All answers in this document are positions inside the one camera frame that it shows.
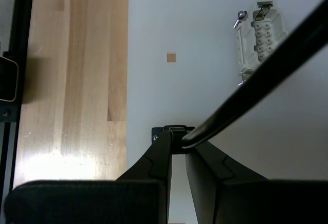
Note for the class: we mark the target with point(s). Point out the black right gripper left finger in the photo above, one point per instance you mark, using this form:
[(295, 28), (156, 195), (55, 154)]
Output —
[(102, 201)]

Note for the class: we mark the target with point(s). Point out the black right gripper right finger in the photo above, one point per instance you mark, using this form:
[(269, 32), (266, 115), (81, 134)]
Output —
[(243, 201)]

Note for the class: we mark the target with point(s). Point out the beige multi-pin connector housing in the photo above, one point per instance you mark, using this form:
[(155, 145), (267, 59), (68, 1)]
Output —
[(261, 39)]

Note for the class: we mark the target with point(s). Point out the white plastic board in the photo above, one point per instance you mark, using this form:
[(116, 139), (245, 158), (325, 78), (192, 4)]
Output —
[(205, 55)]

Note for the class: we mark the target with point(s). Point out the silver housing screw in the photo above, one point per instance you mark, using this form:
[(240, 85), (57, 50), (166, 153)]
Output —
[(241, 17)]

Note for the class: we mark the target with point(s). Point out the black aluminium frame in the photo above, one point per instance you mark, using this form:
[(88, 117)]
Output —
[(23, 29)]

